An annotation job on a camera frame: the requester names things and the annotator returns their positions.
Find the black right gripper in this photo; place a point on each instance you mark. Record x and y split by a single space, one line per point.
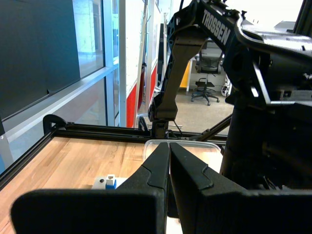
268 146

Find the black aluminium frame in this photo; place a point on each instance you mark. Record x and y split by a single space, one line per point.
97 130

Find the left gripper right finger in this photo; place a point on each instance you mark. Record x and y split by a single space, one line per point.
231 212

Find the yellow drawer cabinet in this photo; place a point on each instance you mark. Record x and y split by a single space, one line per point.
186 78

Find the black office chair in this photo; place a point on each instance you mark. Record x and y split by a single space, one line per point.
207 63

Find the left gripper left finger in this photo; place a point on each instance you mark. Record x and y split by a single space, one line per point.
97 212

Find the small blue white plug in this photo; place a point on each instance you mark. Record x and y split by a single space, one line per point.
111 186

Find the clear plastic tub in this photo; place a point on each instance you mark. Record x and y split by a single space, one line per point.
150 148

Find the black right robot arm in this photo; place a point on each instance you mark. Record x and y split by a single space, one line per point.
214 26

